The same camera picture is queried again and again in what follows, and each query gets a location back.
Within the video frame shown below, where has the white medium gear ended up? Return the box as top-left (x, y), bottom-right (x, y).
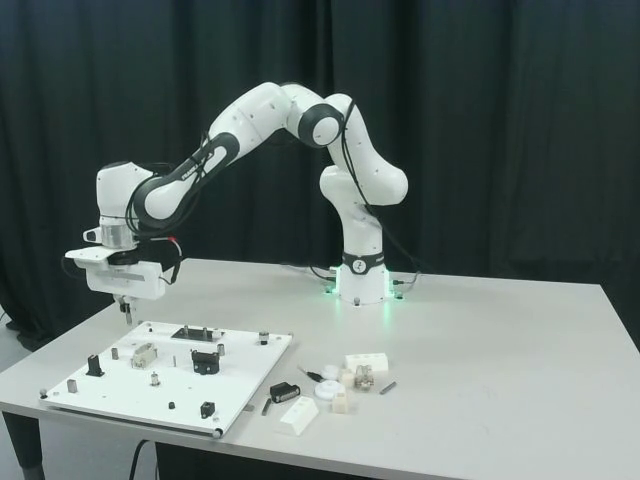
top-left (314, 380), bottom-right (343, 402)

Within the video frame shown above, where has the black cable under table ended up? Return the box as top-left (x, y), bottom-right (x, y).
top-left (130, 438), bottom-right (157, 480)

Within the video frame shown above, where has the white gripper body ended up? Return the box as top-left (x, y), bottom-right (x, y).
top-left (84, 260), bottom-right (169, 302)

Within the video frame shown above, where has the white peg holder block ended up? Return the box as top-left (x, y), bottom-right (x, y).
top-left (344, 351), bottom-right (391, 375)
top-left (276, 396), bottom-right (321, 437)

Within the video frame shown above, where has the metal BNC plug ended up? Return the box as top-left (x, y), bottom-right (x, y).
top-left (352, 365), bottom-right (376, 392)

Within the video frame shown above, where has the black table leg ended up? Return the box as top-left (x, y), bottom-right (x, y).
top-left (0, 411), bottom-right (42, 480)

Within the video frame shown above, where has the black D-SUB plug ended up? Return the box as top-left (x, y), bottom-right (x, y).
top-left (269, 381), bottom-right (301, 403)

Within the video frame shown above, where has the black base cable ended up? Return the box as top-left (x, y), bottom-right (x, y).
top-left (277, 262), bottom-right (342, 282)
top-left (388, 271), bottom-right (422, 299)

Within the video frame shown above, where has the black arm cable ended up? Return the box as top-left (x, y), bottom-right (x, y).
top-left (337, 95), bottom-right (377, 209)
top-left (125, 128), bottom-right (227, 236)

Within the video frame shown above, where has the black curtain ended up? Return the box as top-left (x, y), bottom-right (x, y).
top-left (0, 0), bottom-right (640, 346)

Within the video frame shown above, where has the white task board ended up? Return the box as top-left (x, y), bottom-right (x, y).
top-left (38, 319), bottom-right (296, 441)

